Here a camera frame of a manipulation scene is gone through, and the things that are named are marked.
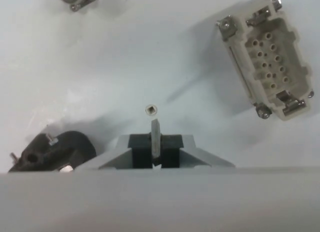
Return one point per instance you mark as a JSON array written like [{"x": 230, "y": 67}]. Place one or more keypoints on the black D-SUB plug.
[{"x": 62, "y": 147}]

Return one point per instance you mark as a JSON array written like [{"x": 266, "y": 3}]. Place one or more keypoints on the white task board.
[{"x": 100, "y": 67}]

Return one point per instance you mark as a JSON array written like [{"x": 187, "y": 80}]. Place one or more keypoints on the thin metal square peg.
[{"x": 156, "y": 142}]

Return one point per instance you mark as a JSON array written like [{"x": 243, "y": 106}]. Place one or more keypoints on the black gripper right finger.
[{"x": 172, "y": 152}]

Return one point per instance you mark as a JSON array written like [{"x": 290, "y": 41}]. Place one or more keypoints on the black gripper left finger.
[{"x": 140, "y": 152}]

